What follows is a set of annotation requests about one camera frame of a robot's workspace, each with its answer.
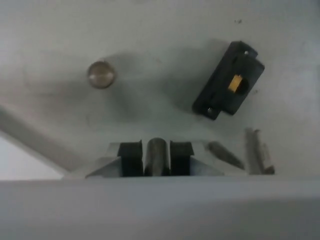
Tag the thin metal round peg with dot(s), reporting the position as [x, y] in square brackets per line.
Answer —
[225, 155]

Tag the large metal round peg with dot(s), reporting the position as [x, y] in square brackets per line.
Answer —
[101, 73]

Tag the metal square peg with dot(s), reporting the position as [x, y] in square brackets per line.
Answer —
[257, 152]

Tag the white task board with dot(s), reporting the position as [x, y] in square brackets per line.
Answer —
[160, 37]

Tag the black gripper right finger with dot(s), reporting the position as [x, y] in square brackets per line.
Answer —
[181, 160]

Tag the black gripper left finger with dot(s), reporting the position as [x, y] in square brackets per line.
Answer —
[130, 158]

